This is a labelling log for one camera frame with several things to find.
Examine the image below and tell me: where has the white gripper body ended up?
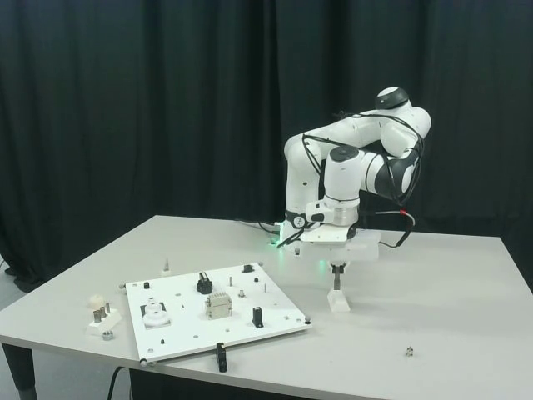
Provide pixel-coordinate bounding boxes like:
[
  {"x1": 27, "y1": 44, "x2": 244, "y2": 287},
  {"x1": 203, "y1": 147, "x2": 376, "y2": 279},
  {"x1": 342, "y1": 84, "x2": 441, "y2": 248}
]
[{"x1": 300, "y1": 232, "x2": 381, "y2": 265}]

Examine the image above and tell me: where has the white single peg holder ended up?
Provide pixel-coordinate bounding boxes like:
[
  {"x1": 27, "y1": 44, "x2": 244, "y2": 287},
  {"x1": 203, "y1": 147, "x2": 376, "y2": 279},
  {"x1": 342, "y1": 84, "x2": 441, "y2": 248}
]
[{"x1": 327, "y1": 287, "x2": 350, "y2": 313}]

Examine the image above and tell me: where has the white multi peg holder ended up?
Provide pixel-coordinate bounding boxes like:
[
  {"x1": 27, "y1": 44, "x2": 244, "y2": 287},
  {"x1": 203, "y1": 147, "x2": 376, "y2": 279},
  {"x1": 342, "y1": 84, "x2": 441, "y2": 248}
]
[{"x1": 86, "y1": 310, "x2": 122, "y2": 336}]

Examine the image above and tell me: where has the white mounting plate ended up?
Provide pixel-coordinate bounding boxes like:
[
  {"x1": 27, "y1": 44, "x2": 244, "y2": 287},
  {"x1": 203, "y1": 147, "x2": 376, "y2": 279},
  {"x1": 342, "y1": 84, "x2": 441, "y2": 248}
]
[{"x1": 300, "y1": 227, "x2": 358, "y2": 243}]

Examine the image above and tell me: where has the beige waterproof plug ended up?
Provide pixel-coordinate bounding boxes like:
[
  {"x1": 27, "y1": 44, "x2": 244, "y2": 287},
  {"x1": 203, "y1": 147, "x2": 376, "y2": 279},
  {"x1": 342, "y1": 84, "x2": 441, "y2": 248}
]
[{"x1": 204, "y1": 292, "x2": 232, "y2": 323}]

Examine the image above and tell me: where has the white task board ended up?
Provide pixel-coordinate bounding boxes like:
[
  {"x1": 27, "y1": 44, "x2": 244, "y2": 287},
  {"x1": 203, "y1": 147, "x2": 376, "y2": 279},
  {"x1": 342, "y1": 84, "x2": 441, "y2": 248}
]
[{"x1": 119, "y1": 260, "x2": 313, "y2": 367}]

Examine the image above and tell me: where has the white large gear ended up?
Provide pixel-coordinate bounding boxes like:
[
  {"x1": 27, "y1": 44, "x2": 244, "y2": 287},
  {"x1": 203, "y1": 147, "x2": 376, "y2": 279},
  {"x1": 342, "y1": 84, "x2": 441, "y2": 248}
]
[{"x1": 143, "y1": 311, "x2": 172, "y2": 331}]

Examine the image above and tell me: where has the black curtain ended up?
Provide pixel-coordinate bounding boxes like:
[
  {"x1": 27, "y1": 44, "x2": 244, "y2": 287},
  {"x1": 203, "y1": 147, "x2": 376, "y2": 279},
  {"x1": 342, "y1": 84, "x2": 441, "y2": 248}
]
[{"x1": 0, "y1": 0, "x2": 533, "y2": 288}]

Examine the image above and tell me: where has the dark table leg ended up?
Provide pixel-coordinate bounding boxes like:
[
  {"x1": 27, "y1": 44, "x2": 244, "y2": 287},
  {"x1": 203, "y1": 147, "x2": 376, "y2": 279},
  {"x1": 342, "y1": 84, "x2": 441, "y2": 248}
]
[{"x1": 2, "y1": 343, "x2": 37, "y2": 400}]

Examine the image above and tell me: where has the silver flange ring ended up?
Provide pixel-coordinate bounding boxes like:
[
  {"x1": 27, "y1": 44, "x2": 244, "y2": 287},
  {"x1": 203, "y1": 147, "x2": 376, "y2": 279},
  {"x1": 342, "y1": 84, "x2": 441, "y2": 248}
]
[{"x1": 332, "y1": 203, "x2": 360, "y2": 228}]

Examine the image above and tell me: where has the black base cable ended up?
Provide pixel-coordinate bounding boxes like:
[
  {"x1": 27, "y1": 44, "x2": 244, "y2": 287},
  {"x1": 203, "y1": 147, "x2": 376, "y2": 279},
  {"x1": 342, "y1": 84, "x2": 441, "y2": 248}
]
[{"x1": 234, "y1": 218, "x2": 279, "y2": 234}]

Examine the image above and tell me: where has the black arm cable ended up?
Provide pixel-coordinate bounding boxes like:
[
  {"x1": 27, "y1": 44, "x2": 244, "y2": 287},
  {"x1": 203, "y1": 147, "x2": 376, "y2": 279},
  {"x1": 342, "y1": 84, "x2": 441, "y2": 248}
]
[{"x1": 300, "y1": 108, "x2": 425, "y2": 208}]

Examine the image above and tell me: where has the black cable under table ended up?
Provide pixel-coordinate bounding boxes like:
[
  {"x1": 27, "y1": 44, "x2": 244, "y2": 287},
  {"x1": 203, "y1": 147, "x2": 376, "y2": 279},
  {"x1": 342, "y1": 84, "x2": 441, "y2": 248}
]
[{"x1": 107, "y1": 365, "x2": 127, "y2": 400}]

